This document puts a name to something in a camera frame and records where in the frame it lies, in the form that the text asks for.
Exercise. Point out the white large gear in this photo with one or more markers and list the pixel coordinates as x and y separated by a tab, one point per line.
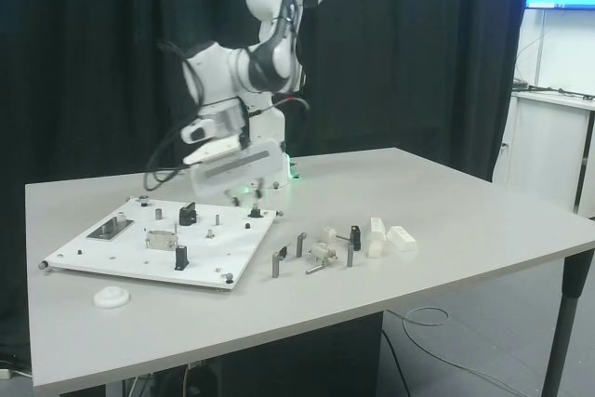
111	298

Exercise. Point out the black curtain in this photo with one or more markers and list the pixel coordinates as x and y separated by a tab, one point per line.
93	67

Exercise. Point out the metal round peg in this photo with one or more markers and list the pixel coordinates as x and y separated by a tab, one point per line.
275	268
316	268
300	246
348	258

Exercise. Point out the large white holder block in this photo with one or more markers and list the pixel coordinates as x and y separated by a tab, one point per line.
402	239
376	228

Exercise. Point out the small white camera box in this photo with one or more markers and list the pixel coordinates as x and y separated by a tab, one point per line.
200	132

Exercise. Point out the white task board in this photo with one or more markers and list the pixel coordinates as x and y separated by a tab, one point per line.
139	257

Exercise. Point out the white cabinet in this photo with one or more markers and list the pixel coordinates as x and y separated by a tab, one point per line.
544	150

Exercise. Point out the beige D-SUB plug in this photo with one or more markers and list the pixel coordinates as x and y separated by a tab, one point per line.
321	252

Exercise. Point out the black table leg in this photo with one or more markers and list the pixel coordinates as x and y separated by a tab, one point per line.
569	304

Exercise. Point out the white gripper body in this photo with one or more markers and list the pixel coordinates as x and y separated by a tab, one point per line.
241	169

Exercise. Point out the small black plug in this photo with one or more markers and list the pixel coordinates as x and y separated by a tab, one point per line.
282	254

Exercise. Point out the flat white mounting plate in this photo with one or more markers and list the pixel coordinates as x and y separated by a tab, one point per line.
214	151

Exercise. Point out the large black box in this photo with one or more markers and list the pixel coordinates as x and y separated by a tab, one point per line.
297	360

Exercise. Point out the small white holder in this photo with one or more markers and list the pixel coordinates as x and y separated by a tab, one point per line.
328	234

